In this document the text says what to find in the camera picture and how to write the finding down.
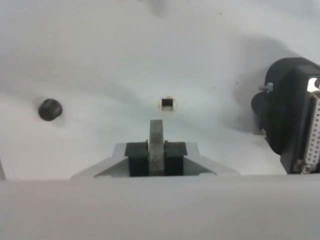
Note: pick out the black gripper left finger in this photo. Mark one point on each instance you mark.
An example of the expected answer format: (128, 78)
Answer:
(136, 160)

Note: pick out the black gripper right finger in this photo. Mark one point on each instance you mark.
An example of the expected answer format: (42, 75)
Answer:
(173, 160)

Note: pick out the metal square peg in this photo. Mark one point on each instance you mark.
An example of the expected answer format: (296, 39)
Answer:
(156, 147)

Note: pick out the white task board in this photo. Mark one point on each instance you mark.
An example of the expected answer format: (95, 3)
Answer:
(140, 70)

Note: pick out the black D-SUB plug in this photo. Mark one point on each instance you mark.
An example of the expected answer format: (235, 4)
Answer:
(287, 112)

